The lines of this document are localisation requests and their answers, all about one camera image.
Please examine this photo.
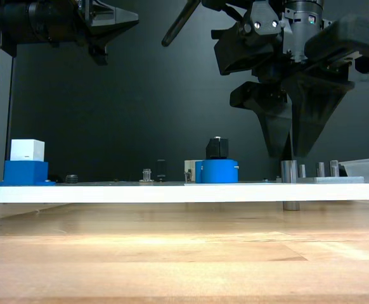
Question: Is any thick steel cylinder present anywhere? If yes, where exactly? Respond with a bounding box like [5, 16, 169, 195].
[280, 160, 301, 211]

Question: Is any black block plug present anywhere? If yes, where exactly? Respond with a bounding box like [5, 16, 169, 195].
[205, 136, 230, 160]

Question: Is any blue round holder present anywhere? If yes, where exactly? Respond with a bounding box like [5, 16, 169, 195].
[195, 158, 240, 184]

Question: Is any grey metal plate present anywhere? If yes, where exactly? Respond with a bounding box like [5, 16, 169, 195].
[276, 176, 365, 185]

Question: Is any clear plastic tub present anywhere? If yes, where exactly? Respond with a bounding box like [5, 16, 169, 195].
[338, 156, 369, 184]

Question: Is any white connector housing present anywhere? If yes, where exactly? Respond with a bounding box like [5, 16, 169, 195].
[184, 160, 202, 184]

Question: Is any small black plug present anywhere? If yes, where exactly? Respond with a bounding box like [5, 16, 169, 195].
[156, 159, 167, 182]

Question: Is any clear plastic connector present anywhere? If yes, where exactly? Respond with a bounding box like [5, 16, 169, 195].
[139, 168, 155, 183]

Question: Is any white board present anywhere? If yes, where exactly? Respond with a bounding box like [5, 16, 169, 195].
[0, 180, 369, 205]

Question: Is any white cube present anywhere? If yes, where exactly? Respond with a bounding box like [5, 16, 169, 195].
[10, 138, 46, 163]

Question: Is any blue square holder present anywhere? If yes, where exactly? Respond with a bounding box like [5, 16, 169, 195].
[0, 160, 57, 187]

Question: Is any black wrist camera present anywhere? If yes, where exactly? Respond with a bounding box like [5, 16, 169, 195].
[211, 14, 282, 76]

